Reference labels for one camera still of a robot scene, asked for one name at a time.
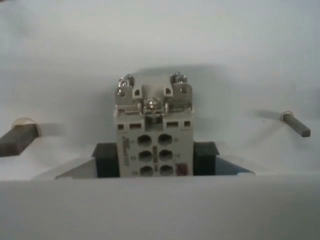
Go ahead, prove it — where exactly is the large metal square peg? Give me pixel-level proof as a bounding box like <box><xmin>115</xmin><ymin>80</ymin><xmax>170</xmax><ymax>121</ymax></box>
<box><xmin>0</xmin><ymin>119</ymin><xmax>41</xmax><ymax>158</ymax></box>

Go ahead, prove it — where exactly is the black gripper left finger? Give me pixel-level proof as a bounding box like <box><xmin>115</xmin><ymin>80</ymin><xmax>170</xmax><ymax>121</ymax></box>
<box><xmin>54</xmin><ymin>141</ymin><xmax>119</xmax><ymax>179</ymax></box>

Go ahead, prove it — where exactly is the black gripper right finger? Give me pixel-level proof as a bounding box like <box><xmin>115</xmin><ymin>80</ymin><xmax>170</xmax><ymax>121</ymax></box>
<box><xmin>194</xmin><ymin>140</ymin><xmax>256</xmax><ymax>177</ymax></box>

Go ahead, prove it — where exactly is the grey waterproof plug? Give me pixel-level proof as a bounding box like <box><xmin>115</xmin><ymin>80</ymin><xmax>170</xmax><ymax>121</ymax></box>
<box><xmin>113</xmin><ymin>71</ymin><xmax>196</xmax><ymax>179</ymax></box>

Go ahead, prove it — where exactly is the small metal square peg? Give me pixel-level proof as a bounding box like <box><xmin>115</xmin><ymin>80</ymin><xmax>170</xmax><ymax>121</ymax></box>
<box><xmin>279</xmin><ymin>111</ymin><xmax>312</xmax><ymax>139</ymax></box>

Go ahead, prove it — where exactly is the white task board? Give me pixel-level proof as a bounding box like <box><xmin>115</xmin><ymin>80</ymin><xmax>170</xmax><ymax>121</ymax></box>
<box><xmin>0</xmin><ymin>0</ymin><xmax>320</xmax><ymax>182</ymax></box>

